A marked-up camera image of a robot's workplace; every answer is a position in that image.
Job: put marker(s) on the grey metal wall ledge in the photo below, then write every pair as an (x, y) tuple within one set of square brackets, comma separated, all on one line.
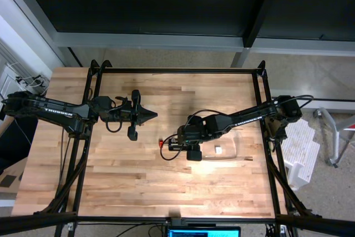
[(166, 41)]

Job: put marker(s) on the white label in tub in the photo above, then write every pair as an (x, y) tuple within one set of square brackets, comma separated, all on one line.
[(218, 149)]

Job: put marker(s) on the brown cardboard box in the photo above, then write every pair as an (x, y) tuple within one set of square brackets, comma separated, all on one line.
[(14, 170)]

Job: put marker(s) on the clear plastic tub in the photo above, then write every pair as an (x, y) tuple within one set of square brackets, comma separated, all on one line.
[(227, 142)]

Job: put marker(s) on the black camera bracket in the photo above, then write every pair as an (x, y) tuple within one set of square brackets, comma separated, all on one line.
[(174, 220)]

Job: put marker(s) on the laptop screen with blue edge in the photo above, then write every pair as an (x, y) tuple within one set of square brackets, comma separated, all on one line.
[(202, 232)]

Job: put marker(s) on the white stepped foam block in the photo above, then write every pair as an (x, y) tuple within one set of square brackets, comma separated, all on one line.
[(299, 148)]

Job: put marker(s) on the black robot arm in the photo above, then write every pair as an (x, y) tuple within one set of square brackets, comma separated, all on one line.
[(55, 110), (249, 116)]

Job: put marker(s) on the grey metal stand with casters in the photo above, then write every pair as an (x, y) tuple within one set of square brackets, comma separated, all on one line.
[(337, 137)]

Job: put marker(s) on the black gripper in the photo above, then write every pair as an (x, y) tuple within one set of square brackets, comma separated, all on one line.
[(194, 134), (124, 113)]

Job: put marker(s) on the black aluminium frame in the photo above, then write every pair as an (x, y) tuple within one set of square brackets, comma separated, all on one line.
[(177, 71)]

